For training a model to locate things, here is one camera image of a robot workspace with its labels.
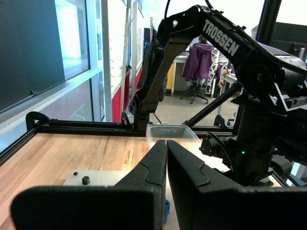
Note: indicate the black office chair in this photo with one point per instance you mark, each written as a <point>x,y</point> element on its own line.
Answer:
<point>194,92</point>

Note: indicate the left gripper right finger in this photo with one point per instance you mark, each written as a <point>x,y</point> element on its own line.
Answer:
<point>239,208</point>

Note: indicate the black metal frame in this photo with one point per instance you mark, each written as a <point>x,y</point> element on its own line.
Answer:
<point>84,125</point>

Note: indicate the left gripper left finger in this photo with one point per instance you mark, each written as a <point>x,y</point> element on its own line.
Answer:
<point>96,208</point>

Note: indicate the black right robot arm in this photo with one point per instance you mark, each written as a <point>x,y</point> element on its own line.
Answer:
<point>223,43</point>

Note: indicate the blue and black socket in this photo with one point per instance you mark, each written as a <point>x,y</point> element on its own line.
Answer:
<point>167,212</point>

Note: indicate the person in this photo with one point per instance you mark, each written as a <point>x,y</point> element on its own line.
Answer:
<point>199,62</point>

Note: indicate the clear plastic tub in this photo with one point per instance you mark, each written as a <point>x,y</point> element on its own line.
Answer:
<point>168,130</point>

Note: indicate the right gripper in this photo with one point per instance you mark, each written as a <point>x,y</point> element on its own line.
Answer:
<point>256,172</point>

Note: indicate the white board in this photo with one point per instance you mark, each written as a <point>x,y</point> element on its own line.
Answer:
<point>103,177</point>

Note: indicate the black round-head screw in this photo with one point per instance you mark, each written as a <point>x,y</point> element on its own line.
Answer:
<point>86,180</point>

